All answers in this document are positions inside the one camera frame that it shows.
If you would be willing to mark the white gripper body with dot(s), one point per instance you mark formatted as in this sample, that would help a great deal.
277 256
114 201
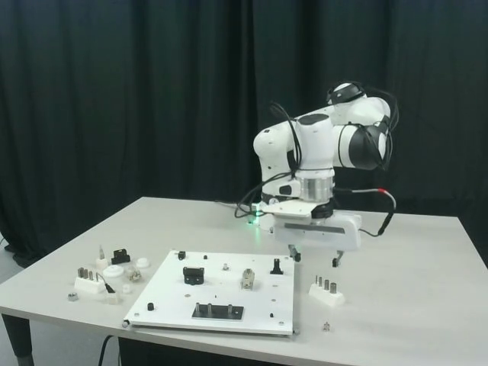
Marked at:
320 234

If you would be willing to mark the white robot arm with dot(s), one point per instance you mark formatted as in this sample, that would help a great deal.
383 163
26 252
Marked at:
316 141

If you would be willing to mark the medium metal round peg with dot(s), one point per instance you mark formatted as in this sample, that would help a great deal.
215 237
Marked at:
326 284

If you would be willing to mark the large metal round peg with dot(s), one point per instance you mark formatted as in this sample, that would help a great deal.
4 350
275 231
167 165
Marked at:
332 286

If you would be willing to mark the flat white mounting plate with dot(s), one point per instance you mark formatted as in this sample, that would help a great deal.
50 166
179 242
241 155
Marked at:
289 209

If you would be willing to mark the white round peg holder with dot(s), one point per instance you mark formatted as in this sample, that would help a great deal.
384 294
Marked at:
326 297

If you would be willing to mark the small metal part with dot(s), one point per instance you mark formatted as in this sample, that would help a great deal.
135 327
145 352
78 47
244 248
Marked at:
326 326

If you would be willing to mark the white task board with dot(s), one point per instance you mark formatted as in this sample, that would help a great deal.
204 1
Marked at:
213 305

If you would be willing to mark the white medium gear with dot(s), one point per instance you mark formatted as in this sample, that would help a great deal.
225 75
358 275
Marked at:
143 262

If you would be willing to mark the metal waterproof plug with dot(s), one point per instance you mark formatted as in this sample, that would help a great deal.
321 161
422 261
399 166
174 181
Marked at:
133 274

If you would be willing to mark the white small gear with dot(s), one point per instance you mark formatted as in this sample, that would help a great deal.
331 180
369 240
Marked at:
127 288

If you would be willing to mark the black D-SUB plug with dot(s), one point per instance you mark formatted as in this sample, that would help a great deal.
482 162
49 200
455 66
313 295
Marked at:
120 257

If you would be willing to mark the white large gear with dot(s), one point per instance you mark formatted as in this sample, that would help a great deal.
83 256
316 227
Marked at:
113 271

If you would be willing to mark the small white plug holder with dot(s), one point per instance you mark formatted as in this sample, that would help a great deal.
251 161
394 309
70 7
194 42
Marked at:
113 299

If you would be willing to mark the black USB plug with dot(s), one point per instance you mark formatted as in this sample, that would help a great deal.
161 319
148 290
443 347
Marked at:
109 288

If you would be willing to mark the clear Ethernet plug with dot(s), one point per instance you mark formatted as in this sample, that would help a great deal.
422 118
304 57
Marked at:
101 252

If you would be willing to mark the medium metal square peg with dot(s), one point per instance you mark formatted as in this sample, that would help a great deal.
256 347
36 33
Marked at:
86 273

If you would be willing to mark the white square peg holder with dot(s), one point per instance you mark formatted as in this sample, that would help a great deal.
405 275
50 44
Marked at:
87 286

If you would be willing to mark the black curtain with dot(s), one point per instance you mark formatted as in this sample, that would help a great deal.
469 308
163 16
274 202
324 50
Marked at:
114 95

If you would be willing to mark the black table leg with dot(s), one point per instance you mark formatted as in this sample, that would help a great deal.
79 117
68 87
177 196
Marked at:
17 339

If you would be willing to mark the small white camera box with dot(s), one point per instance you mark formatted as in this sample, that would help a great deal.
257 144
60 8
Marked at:
289 189

